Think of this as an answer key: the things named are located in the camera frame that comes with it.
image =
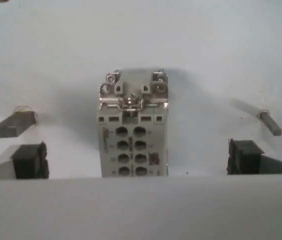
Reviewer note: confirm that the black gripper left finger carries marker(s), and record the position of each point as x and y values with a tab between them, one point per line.
28	162

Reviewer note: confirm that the dark metal square peg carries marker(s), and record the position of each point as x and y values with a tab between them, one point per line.
13	126

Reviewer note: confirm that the white task board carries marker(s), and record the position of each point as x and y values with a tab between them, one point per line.
141	37

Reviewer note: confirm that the thin metal peg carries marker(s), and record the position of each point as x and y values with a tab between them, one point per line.
271	123

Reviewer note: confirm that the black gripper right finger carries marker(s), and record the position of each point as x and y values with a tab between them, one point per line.
246	160

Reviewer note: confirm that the grey waterproof plug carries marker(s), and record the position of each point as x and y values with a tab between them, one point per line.
132	140

